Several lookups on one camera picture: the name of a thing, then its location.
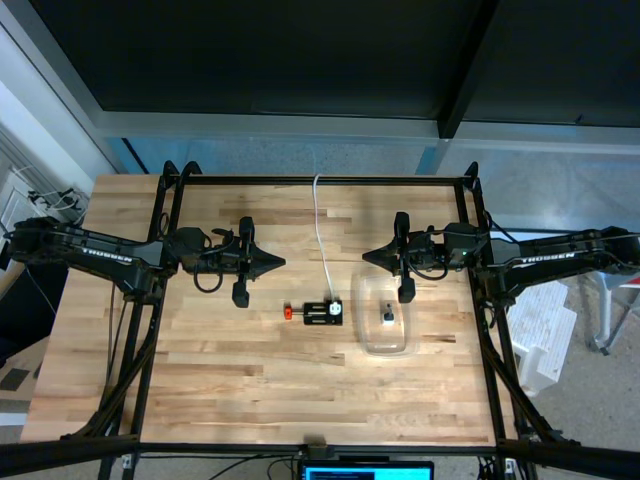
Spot black metal frame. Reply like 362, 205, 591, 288
0, 159, 640, 480

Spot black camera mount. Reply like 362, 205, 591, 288
299, 435, 335, 459

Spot blue laptop screen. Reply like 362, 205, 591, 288
298, 459, 435, 480

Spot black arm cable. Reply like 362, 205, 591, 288
192, 263, 225, 294

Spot black pillar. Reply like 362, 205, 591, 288
437, 0, 504, 140

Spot grey metal stand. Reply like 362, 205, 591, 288
587, 247, 640, 356

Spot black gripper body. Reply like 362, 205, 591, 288
393, 211, 449, 304
203, 216, 256, 309

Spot white stepped foam block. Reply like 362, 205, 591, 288
507, 279, 579, 399

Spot cardboard box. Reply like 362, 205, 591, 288
0, 335, 51, 401

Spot black clamp with orange knob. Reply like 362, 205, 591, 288
283, 301, 345, 326

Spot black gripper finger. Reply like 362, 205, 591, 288
361, 257, 399, 277
251, 260, 287, 280
251, 242, 287, 262
361, 239, 398, 260

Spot clear plastic tub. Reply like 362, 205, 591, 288
352, 272, 420, 359

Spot white and black cable bundle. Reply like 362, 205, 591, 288
27, 187, 89, 216

